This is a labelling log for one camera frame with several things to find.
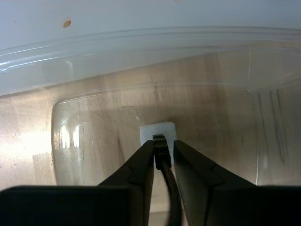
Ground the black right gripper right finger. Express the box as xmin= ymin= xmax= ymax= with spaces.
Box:
xmin=173 ymin=140 xmax=301 ymax=226

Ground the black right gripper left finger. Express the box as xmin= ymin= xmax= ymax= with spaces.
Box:
xmin=0 ymin=140 xmax=156 ymax=226

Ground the black USB plug with cable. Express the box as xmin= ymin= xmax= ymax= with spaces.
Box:
xmin=152 ymin=133 xmax=185 ymax=226

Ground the clear plastic tub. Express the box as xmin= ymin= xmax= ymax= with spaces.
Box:
xmin=0 ymin=24 xmax=301 ymax=226

